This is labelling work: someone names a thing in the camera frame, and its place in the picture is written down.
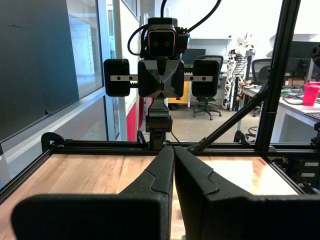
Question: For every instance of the black keyboard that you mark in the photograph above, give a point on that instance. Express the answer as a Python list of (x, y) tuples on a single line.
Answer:
[(312, 115)]

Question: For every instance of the black computer monitor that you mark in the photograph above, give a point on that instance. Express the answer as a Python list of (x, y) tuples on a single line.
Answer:
[(298, 60), (195, 53)]

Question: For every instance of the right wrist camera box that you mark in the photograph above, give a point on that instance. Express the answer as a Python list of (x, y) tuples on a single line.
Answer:
[(161, 43)]

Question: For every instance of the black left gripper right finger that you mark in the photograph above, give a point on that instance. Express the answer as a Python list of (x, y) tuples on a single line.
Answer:
[(250, 217)]

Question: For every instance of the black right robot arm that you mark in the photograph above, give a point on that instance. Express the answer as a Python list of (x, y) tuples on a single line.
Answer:
[(158, 120)]

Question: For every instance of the white work desk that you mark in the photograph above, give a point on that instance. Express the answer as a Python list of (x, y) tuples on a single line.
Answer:
[(290, 110)]

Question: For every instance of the white lattice figure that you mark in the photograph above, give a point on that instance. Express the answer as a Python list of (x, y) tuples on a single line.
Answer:
[(231, 77)]

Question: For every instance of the black round mount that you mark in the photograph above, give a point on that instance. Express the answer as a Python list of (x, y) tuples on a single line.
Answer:
[(317, 53)]

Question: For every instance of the black aluminium table frame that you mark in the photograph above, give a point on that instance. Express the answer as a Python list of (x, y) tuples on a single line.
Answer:
[(100, 147)]

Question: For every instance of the red plastic container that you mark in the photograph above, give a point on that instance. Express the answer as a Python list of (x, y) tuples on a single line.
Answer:
[(311, 93)]

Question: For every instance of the gray office chair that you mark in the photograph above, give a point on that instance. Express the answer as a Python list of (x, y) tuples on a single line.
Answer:
[(258, 71)]

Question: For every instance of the black control box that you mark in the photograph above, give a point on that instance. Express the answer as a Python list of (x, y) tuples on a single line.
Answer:
[(295, 172)]

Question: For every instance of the yellow cabinet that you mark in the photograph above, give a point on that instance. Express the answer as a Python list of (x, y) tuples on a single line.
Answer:
[(178, 100)]

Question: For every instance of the black mesh office chair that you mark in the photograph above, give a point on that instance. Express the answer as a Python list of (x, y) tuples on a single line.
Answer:
[(207, 111)]

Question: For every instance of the red cabinet panel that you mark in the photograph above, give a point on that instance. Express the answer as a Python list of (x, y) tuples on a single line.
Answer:
[(131, 122)]

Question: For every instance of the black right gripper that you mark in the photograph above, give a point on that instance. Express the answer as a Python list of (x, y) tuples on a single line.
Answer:
[(116, 77)]

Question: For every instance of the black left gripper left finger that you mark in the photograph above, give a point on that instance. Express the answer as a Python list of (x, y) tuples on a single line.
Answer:
[(100, 217)]

